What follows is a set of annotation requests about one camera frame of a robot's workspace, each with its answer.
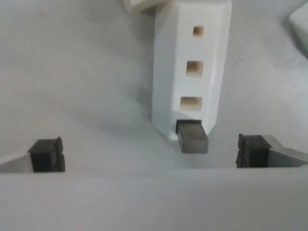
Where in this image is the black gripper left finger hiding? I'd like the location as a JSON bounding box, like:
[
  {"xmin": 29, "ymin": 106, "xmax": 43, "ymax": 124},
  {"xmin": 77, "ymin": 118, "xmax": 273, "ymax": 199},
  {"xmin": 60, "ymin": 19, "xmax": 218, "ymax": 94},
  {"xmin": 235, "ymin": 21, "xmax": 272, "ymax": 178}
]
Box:
[{"xmin": 0, "ymin": 136, "xmax": 66, "ymax": 174}]

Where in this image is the white task board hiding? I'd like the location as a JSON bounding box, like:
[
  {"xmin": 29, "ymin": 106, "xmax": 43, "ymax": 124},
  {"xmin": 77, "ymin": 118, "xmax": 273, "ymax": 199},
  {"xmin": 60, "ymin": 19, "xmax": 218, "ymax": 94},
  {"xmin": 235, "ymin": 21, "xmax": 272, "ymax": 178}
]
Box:
[{"xmin": 281, "ymin": 1, "xmax": 308, "ymax": 62}]

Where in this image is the metal square peg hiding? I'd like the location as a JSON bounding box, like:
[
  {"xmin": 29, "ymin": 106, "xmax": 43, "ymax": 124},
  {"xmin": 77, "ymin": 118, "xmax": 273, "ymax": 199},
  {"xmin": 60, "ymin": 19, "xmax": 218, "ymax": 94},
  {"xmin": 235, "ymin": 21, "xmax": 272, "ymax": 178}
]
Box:
[{"xmin": 176, "ymin": 119, "xmax": 209, "ymax": 154}]

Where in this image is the white square peg holder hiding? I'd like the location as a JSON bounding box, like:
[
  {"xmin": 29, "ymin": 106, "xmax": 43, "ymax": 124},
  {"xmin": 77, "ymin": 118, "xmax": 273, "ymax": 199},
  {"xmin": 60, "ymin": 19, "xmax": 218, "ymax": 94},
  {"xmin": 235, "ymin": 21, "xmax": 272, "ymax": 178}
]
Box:
[{"xmin": 151, "ymin": 0, "xmax": 232, "ymax": 141}]

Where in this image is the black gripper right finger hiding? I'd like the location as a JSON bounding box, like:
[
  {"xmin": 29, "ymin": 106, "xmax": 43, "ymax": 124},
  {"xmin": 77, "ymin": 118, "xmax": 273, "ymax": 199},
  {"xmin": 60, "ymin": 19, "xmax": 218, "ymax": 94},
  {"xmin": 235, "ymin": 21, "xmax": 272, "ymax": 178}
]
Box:
[{"xmin": 235, "ymin": 133, "xmax": 308, "ymax": 169}]

